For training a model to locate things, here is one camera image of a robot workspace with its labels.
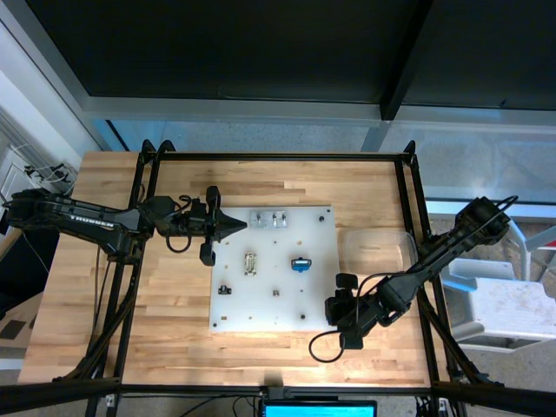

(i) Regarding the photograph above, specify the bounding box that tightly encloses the blue screen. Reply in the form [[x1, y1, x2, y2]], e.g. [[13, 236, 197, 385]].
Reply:
[[260, 400, 378, 417]]

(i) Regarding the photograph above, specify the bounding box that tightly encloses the aluminium plate with bars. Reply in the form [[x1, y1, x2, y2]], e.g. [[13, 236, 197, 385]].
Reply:
[[248, 209, 288, 230]]

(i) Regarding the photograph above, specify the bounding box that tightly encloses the white plastic chair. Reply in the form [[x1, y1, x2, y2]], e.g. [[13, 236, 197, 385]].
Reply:
[[442, 208, 556, 354]]

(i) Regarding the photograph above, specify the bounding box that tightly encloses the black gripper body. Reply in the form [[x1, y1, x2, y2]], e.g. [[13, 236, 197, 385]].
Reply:
[[189, 186, 222, 268], [336, 273, 379, 350]]

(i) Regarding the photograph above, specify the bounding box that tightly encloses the clear plastic tub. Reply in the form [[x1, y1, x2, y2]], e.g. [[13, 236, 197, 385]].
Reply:
[[342, 229, 416, 275]]

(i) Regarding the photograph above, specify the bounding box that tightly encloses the white board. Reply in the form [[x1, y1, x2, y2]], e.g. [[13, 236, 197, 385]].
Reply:
[[209, 204, 347, 334]]

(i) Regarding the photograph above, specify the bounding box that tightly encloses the black metal frame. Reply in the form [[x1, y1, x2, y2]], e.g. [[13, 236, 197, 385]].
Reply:
[[0, 138, 556, 417]]

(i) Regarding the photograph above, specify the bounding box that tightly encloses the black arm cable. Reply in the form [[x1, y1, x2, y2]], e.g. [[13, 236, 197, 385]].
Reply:
[[166, 232, 193, 255], [308, 328, 348, 364]]

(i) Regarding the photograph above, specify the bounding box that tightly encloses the black table camera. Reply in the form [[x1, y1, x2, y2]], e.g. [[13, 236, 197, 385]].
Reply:
[[263, 376, 297, 401]]

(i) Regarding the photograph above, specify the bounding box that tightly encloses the cardboard box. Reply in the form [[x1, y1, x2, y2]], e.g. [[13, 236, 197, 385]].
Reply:
[[0, 291, 44, 361]]

